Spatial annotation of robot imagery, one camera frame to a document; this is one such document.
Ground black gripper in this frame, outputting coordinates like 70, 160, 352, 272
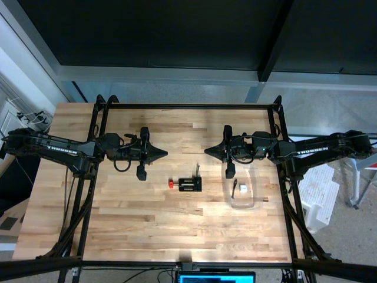
204, 125, 254, 180
117, 126, 168, 181

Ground small black camera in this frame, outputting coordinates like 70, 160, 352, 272
176, 255, 201, 271

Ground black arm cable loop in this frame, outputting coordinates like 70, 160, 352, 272
113, 154, 132, 173
235, 153, 256, 164

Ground brown cardboard box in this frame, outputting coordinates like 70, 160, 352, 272
0, 197, 30, 236

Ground grey metal stand legs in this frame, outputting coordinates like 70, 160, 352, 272
340, 150, 377, 210

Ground white plastic step stand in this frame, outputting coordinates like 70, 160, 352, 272
297, 160, 342, 234

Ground clear plastic container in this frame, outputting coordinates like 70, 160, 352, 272
224, 163, 262, 210

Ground black and white cable bundle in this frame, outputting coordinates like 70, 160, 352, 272
14, 109, 51, 126

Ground blue laptop screen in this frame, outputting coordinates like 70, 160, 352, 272
176, 271, 256, 283

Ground black mini vise clamp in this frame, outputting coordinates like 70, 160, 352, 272
173, 176, 203, 193

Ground black metal frame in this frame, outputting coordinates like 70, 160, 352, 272
0, 94, 344, 283

